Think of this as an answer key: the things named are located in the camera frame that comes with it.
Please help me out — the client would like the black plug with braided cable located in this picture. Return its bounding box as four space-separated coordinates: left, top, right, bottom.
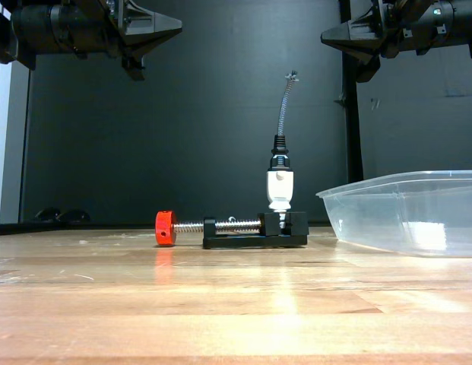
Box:
268 69 299 173

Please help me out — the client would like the white power receptacle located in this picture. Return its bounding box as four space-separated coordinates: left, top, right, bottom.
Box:
265 170 296 230

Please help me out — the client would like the clear plastic tub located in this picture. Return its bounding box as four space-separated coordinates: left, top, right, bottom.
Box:
315 170 472 260

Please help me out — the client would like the black vise with red knob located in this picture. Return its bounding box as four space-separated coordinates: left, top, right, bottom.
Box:
154 209 309 251

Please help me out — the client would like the black wall pillar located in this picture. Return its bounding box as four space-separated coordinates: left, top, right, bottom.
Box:
334 49 365 184

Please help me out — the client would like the grey aluminium window frame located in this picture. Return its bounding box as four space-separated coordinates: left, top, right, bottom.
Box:
0 60 31 226

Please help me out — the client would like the black metal table frame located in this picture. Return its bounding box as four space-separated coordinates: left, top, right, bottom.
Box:
0 207 337 235

